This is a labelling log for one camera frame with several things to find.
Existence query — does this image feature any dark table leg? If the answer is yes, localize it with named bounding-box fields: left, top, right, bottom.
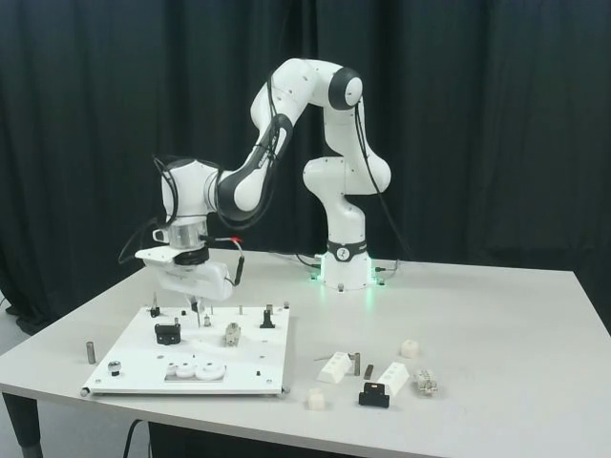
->
left=2, top=393, right=42, bottom=458

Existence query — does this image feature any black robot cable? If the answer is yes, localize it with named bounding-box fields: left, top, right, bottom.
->
left=266, top=250, right=327, bottom=270
left=117, top=153, right=180, bottom=264
left=350, top=93, right=419, bottom=264
left=217, top=66, right=293, bottom=230

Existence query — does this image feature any white task board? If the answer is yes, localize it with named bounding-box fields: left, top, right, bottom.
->
left=78, top=291, right=293, bottom=397

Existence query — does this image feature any white peg holder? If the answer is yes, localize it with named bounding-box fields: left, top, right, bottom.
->
left=316, top=351, right=353, bottom=385
left=379, top=362, right=410, bottom=397

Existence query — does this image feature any flat white mounting plate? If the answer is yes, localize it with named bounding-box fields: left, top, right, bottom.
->
left=135, top=246, right=177, bottom=264

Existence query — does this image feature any metal connector plug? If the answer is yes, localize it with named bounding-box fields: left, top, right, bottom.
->
left=412, top=367, right=442, bottom=398

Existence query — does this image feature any black curtain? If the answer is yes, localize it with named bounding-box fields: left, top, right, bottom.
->
left=0, top=0, right=611, bottom=331

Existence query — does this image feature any black power cable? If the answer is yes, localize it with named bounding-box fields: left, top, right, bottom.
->
left=124, top=418, right=151, bottom=458

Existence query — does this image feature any black D-SUB plug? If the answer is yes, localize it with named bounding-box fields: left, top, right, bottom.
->
left=357, top=381, right=390, bottom=407

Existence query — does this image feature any thin black rod red tag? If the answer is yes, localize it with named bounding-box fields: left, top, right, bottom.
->
left=227, top=233, right=247, bottom=287

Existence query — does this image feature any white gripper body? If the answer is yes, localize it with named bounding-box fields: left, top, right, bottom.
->
left=158, top=260, right=239, bottom=302

